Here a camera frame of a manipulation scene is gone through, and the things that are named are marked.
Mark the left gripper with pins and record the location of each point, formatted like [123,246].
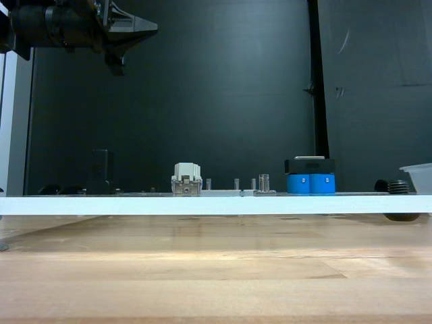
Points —
[54,23]

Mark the beige many-pin connector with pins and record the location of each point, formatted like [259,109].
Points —
[186,179]

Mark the black upright block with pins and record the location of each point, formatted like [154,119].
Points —
[101,172]

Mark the short steel peg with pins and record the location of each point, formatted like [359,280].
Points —
[253,184]
[209,184]
[236,184]

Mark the white task board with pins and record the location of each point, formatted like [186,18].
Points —
[216,204]

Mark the threaded steel stud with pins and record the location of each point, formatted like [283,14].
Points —
[264,184]

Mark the black socket block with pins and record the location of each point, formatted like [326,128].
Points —
[310,166]

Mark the blue socket block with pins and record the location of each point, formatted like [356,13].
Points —
[323,185]
[297,185]

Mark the clear plastic container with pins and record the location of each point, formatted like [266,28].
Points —
[420,179]

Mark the black frame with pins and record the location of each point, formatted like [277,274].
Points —
[319,84]

